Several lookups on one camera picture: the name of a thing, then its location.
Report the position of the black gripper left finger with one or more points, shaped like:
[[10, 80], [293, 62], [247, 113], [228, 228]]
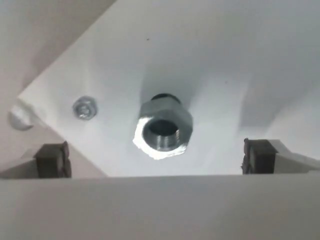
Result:
[[52, 160]]

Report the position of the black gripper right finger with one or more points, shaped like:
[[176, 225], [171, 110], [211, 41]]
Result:
[[260, 157]]

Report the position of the metal hex bolt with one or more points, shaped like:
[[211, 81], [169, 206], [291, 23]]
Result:
[[150, 111]]

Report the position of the white task board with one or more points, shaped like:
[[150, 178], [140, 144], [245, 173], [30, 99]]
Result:
[[225, 62]]

